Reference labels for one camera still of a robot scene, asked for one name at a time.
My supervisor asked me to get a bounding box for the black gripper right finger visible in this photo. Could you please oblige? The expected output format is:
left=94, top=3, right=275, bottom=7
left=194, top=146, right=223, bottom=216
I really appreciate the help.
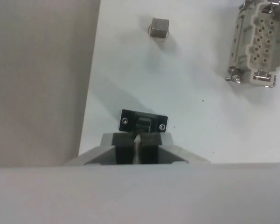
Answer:
left=139, top=132, right=210, bottom=165

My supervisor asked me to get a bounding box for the white task board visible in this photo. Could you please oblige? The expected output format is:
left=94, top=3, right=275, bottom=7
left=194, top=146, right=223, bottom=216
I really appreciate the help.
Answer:
left=78, top=0, right=280, bottom=165

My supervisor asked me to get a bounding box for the black USB plug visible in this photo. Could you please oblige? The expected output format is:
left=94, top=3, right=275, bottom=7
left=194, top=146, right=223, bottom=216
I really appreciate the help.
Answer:
left=132, top=112, right=156, bottom=165

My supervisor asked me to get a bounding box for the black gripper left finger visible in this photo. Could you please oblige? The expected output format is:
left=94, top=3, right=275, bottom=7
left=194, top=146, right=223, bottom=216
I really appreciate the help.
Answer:
left=78, top=132, right=135, bottom=165

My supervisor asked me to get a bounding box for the metal square peg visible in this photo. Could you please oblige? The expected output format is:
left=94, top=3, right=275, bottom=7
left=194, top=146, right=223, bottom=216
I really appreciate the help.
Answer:
left=149, top=17, right=170, bottom=39

